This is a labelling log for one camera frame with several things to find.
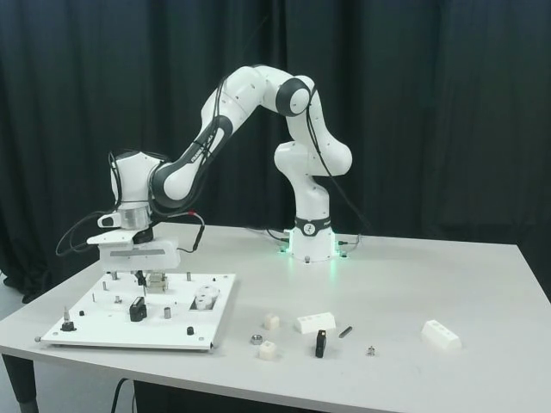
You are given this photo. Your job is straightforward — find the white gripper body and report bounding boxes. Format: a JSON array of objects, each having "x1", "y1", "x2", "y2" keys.
[{"x1": 99, "y1": 238, "x2": 182, "y2": 277}]

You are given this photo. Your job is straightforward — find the long white peg holder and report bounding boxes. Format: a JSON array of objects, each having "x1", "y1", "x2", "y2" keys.
[
  {"x1": 420, "y1": 318, "x2": 464, "y2": 351},
  {"x1": 294, "y1": 311, "x2": 338, "y2": 335}
]

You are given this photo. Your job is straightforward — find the black D-SUB plug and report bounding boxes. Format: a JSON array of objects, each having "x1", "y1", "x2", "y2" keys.
[{"x1": 128, "y1": 296, "x2": 148, "y2": 324}]

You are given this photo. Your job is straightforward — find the white task board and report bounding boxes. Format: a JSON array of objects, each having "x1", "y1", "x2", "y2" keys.
[{"x1": 39, "y1": 271, "x2": 238, "y2": 354}]

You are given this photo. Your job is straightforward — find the thin black rod red tag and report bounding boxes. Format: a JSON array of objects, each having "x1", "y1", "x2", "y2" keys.
[{"x1": 188, "y1": 209, "x2": 207, "y2": 256}]

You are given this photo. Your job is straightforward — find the white gear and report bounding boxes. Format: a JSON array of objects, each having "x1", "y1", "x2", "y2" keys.
[{"x1": 193, "y1": 284, "x2": 221, "y2": 311}]

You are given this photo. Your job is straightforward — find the grey table leg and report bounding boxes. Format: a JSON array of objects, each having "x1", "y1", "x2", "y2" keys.
[{"x1": 0, "y1": 353, "x2": 34, "y2": 413}]

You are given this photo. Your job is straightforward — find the black USB plug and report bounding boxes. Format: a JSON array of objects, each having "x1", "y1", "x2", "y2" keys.
[{"x1": 313, "y1": 328, "x2": 329, "y2": 359}]

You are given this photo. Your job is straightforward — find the black curtains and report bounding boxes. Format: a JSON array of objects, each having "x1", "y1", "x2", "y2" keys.
[{"x1": 0, "y1": 0, "x2": 551, "y2": 306}]

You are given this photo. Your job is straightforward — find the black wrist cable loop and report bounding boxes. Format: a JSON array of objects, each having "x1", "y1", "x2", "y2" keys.
[{"x1": 55, "y1": 209, "x2": 114, "y2": 260}]

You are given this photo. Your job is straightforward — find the black cable under table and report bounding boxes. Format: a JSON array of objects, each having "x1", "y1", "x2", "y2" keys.
[{"x1": 112, "y1": 377, "x2": 135, "y2": 413}]

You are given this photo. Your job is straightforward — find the black base cable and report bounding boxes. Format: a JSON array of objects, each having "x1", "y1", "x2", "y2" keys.
[
  {"x1": 335, "y1": 233, "x2": 368, "y2": 250},
  {"x1": 263, "y1": 226, "x2": 294, "y2": 243}
]

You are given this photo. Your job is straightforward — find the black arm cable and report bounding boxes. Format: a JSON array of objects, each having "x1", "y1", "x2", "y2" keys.
[{"x1": 300, "y1": 79, "x2": 372, "y2": 236}]

